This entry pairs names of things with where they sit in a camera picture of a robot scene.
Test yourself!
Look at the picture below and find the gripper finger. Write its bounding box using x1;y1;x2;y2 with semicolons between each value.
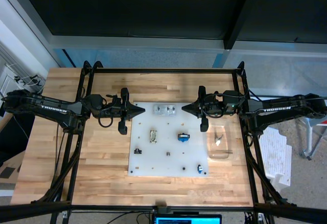
129;110;146;121
181;108;200;119
129;101;146;111
181;98;200;109

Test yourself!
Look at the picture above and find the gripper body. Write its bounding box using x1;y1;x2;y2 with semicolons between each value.
199;85;225;133
112;87;131;135

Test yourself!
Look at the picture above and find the blue and black connector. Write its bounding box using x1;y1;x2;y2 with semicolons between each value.
176;132;191;143

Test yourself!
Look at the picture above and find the grey multi-pin connector housing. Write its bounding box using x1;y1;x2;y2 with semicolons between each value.
148;129;158;145

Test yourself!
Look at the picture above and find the aluminium clamp block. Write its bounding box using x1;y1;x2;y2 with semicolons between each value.
152;104;177;117

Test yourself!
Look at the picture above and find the clear plastic tub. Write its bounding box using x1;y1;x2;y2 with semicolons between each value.
206;120;237;162

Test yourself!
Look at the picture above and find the white task board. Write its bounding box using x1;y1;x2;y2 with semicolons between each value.
127;102;209;177

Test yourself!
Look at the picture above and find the white foam block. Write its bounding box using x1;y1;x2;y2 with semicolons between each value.
258;126;292;194

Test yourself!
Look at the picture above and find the blue laptop screen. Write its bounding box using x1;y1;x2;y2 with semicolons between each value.
152;213;222;224

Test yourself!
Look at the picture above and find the cardboard box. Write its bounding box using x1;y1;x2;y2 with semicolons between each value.
0;149;26;184

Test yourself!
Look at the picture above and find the black metal frame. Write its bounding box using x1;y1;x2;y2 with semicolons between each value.
0;60;327;224

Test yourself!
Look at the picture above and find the black table-level camera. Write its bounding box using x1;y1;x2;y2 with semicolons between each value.
152;200;172;214

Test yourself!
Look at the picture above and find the black wall post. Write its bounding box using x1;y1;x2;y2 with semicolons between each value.
224;0;256;50

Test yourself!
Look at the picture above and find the grey metal chair frame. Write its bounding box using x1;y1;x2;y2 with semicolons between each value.
296;118;327;161

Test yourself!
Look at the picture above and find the black and white cable bundle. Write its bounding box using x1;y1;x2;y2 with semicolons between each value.
12;74;45;93

